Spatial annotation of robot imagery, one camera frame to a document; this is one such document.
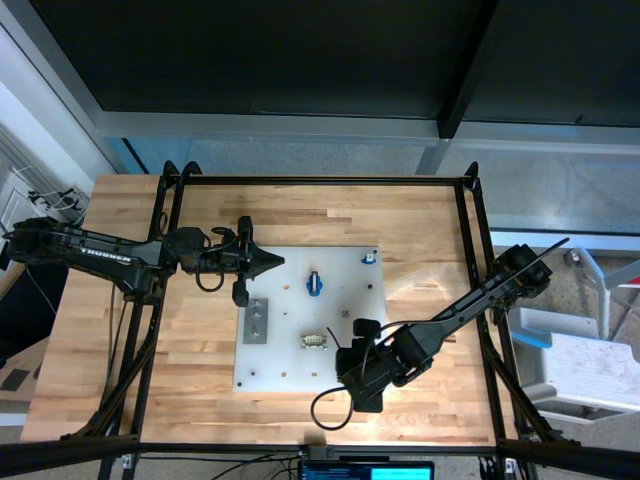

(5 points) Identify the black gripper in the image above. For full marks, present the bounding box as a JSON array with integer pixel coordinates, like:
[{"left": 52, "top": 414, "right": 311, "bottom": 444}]
[
  {"left": 202, "top": 215, "right": 285, "bottom": 308},
  {"left": 336, "top": 318, "right": 399, "bottom": 414}
]

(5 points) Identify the blue holder with silver connector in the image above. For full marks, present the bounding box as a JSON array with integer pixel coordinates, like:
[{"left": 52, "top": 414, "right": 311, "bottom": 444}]
[{"left": 303, "top": 269, "right": 325, "bottom": 299}]

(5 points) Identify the white mounting board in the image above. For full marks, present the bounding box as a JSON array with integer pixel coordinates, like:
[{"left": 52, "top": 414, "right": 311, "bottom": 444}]
[{"left": 233, "top": 244, "right": 392, "bottom": 396}]

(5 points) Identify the grey metal plate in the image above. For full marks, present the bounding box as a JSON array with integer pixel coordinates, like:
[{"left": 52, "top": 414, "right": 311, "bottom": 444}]
[{"left": 243, "top": 298, "right": 270, "bottom": 345}]

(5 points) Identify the clear plastic tub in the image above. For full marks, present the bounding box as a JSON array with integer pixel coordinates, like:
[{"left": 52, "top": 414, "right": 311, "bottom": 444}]
[{"left": 383, "top": 259, "right": 476, "bottom": 346}]

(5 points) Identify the laptop screen with blue edge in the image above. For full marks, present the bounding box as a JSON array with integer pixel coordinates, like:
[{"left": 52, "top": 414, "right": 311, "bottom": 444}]
[{"left": 298, "top": 459, "right": 435, "bottom": 480}]

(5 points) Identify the power strip with plugs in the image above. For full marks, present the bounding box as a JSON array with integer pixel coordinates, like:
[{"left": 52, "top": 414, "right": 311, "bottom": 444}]
[{"left": 24, "top": 187, "right": 89, "bottom": 224}]

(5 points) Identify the white step stool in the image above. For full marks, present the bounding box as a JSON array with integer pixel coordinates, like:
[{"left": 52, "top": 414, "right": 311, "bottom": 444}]
[{"left": 519, "top": 332, "right": 640, "bottom": 426}]

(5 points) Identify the brown cardboard box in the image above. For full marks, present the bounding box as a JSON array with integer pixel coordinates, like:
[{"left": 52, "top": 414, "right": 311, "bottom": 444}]
[{"left": 0, "top": 334, "right": 51, "bottom": 401}]

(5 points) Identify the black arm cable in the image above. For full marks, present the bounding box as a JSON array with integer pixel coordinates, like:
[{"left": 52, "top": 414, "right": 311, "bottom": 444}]
[
  {"left": 310, "top": 322, "right": 401, "bottom": 432},
  {"left": 194, "top": 227, "right": 236, "bottom": 293}
]

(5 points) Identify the black table frame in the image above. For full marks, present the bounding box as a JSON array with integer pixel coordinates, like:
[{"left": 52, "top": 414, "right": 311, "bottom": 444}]
[{"left": 0, "top": 159, "right": 640, "bottom": 480}]

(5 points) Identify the white metal chair frame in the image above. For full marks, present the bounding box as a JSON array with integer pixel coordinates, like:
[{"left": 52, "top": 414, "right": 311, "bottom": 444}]
[{"left": 564, "top": 247, "right": 640, "bottom": 346}]

